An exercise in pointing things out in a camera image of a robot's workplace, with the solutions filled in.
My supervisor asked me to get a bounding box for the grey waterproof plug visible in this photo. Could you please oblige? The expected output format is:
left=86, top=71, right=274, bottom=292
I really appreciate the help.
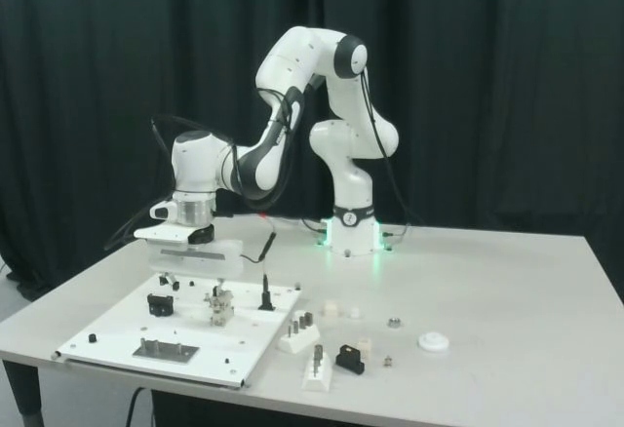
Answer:
left=209, top=284, right=234, bottom=310

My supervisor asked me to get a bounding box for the white task board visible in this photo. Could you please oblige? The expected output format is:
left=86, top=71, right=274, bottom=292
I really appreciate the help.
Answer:
left=52, top=273, right=302, bottom=392

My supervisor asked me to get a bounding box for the dark grey table leg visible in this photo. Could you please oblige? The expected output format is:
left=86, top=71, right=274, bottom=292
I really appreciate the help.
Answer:
left=1, top=359, right=44, bottom=427

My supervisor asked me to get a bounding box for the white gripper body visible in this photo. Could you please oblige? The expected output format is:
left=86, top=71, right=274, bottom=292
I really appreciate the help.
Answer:
left=147, top=238, right=244, bottom=281

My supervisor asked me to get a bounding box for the black plug with cable stub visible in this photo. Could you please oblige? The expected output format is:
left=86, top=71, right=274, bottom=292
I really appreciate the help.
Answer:
left=256, top=273, right=275, bottom=312

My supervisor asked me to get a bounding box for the white large gear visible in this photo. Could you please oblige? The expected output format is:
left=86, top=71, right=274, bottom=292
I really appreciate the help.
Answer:
left=417, top=330, right=450, bottom=352

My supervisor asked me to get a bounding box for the thin black rod red tag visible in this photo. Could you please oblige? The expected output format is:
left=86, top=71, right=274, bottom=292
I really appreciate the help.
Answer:
left=242, top=211, right=278, bottom=266

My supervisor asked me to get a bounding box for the black base cable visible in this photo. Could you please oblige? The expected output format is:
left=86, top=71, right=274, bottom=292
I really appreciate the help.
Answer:
left=297, top=215, right=329, bottom=234

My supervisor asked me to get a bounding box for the black hanging cable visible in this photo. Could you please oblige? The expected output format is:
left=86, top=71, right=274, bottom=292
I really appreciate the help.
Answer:
left=127, top=386, right=150, bottom=427

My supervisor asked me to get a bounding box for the white peg holder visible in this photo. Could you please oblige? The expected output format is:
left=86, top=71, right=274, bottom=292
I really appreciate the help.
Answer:
left=277, top=322, right=322, bottom=355
left=300, top=348, right=335, bottom=392

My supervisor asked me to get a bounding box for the black D-SUB plug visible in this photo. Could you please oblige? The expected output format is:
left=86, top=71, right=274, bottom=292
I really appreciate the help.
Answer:
left=334, top=343, right=368, bottom=375

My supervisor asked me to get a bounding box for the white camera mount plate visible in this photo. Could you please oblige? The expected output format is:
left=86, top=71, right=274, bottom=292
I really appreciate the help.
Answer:
left=134, top=224, right=192, bottom=245

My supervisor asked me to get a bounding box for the black curtain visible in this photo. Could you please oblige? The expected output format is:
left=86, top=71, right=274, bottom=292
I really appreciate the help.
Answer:
left=0, top=0, right=624, bottom=285

